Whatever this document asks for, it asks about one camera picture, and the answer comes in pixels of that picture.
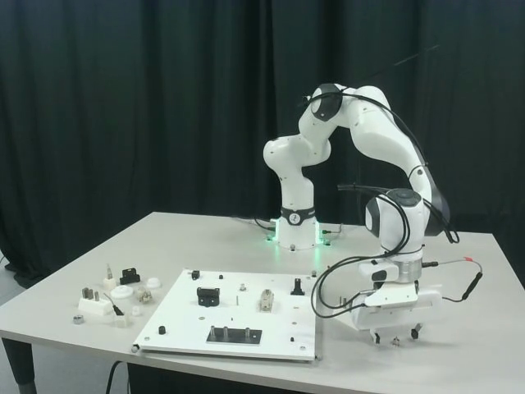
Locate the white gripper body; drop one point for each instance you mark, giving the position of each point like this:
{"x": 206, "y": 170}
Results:
{"x": 393, "y": 317}

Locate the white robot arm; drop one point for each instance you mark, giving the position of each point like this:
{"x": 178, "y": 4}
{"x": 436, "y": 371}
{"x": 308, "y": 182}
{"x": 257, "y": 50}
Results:
{"x": 381, "y": 139}

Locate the white round peg holder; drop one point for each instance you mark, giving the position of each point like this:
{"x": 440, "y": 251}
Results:
{"x": 342, "y": 315}

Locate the thin black rod red tag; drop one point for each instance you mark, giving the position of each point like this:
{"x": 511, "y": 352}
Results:
{"x": 475, "y": 283}

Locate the grey angled base connector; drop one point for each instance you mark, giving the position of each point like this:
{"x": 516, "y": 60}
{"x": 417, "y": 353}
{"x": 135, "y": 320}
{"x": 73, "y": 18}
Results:
{"x": 334, "y": 231}

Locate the white task board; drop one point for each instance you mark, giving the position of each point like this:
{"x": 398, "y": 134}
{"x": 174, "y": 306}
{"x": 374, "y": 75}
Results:
{"x": 229, "y": 324}

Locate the white medium gear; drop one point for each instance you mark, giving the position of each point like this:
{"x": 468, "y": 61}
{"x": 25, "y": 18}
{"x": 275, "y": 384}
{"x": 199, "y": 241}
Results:
{"x": 153, "y": 283}

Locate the beige waterproof plug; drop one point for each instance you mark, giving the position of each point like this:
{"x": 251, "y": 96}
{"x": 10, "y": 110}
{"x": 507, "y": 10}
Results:
{"x": 144, "y": 297}

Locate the white small gear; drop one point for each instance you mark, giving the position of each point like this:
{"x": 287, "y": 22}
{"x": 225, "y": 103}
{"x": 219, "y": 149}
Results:
{"x": 137, "y": 310}

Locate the black D-SUB plug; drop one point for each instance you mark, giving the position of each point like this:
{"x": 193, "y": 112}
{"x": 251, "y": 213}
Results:
{"x": 130, "y": 278}

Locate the small white plug holder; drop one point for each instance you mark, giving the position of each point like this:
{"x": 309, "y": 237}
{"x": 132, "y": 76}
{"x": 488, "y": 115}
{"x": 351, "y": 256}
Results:
{"x": 122, "y": 321}
{"x": 108, "y": 283}

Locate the white large gear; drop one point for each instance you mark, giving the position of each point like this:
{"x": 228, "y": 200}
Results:
{"x": 122, "y": 293}

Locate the black USB plug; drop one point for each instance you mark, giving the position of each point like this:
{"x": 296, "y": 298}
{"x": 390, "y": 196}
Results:
{"x": 118, "y": 312}

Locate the clear Ethernet plug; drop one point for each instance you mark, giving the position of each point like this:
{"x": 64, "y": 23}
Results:
{"x": 108, "y": 271}

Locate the white square peg holder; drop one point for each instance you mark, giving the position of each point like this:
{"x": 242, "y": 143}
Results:
{"x": 94, "y": 307}

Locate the metal bolt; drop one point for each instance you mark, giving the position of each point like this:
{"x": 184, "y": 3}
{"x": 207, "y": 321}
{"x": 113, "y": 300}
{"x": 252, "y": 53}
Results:
{"x": 77, "y": 319}

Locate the black curtain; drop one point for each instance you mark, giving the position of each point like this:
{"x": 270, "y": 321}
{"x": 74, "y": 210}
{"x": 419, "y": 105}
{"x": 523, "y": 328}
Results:
{"x": 123, "y": 102}

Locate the black table leg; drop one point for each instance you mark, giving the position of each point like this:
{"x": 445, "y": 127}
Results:
{"x": 18, "y": 369}

